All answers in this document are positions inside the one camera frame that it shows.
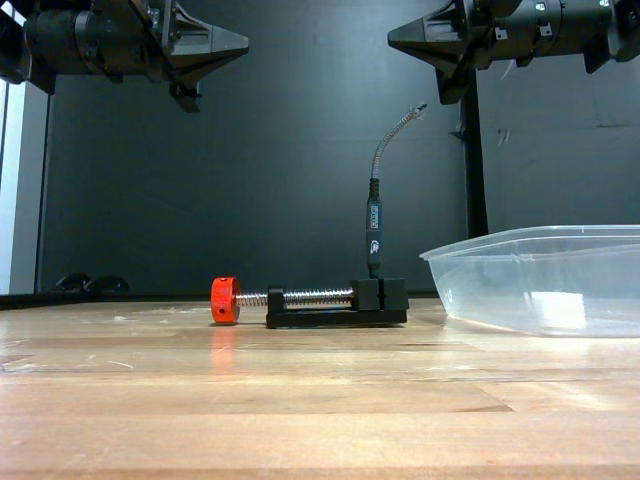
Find USB-C connector with braided cable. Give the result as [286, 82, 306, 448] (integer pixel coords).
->
[364, 102, 429, 232]

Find black USB-C socket adapter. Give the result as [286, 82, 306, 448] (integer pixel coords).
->
[364, 229, 385, 280]

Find clear plastic tub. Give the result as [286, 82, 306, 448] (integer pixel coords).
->
[419, 223, 640, 339]

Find black vise with orange knob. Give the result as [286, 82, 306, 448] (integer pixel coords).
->
[209, 276, 409, 330]

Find white foam block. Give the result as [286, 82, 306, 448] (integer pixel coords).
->
[531, 293, 588, 330]

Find black wall post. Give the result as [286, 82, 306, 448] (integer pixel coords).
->
[458, 67, 490, 240]

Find black aluminium frame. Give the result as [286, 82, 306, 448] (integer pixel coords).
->
[0, 272, 446, 311]

